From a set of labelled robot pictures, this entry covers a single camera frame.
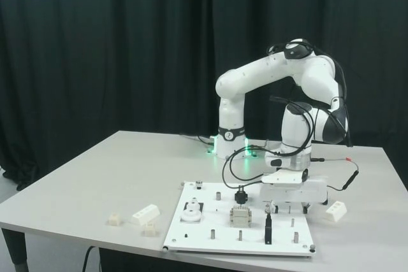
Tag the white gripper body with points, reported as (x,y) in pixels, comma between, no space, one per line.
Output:
(293,194)

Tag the thick metal round peg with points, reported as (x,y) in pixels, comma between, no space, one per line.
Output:
(218,196)

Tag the beige connector block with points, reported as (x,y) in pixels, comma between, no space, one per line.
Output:
(239,217)

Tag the black D-SUB plug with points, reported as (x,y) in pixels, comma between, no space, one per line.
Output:
(241,197)

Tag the white large gear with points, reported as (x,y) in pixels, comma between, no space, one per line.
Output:
(191,215)

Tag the metal square peg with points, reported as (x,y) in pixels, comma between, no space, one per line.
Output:
(295,237)
(239,235)

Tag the white medium gear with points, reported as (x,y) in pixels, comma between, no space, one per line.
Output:
(193,204)

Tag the dark table leg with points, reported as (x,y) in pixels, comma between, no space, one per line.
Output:
(14,249)

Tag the black curtains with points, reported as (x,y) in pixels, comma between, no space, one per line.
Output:
(95,46)

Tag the long white holder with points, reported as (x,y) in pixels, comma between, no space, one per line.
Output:
(145,216)

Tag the white task board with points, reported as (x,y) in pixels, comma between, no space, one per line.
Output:
(223,240)

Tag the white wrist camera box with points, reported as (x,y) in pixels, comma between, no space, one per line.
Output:
(274,162)

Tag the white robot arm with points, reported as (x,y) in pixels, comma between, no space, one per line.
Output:
(255,71)

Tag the small white holder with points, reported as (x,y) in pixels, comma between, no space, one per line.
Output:
(150,230)
(114,219)

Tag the white holder with holes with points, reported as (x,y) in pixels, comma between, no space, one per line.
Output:
(336,211)

